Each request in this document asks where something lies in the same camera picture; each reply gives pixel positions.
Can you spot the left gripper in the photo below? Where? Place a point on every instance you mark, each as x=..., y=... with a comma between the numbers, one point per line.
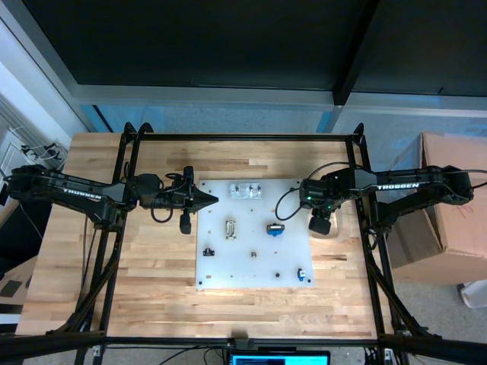
x=188, y=182

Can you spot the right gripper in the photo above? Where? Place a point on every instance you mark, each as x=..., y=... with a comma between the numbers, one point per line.
x=323, y=197

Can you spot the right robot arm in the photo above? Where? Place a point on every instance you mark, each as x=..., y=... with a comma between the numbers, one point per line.
x=399, y=182

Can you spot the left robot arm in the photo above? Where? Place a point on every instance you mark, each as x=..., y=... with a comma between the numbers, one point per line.
x=83, y=192

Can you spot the clear plastic container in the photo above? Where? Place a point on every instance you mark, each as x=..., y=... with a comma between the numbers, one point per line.
x=339, y=230

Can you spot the short steel peg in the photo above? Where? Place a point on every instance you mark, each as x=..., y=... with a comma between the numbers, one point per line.
x=253, y=190
x=236, y=189
x=253, y=254

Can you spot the beige many-pin connector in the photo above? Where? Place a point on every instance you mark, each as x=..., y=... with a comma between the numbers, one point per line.
x=231, y=230

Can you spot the silver metal block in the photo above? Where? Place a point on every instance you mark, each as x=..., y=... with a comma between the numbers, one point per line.
x=245, y=195

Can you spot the black block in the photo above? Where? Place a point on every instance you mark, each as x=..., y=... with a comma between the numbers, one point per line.
x=208, y=251

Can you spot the large blue socket block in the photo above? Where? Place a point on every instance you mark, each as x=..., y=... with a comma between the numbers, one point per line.
x=274, y=229

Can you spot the small blue socket block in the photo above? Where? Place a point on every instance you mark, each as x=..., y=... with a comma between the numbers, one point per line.
x=301, y=273

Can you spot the white task board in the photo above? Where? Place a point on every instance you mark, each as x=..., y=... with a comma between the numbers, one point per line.
x=243, y=273

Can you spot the cardboard box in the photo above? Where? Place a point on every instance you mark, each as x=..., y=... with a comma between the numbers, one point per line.
x=456, y=235

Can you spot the blue screen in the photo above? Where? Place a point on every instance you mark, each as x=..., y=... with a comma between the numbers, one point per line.
x=277, y=359

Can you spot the black frame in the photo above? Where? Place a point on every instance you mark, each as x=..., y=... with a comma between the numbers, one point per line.
x=243, y=137

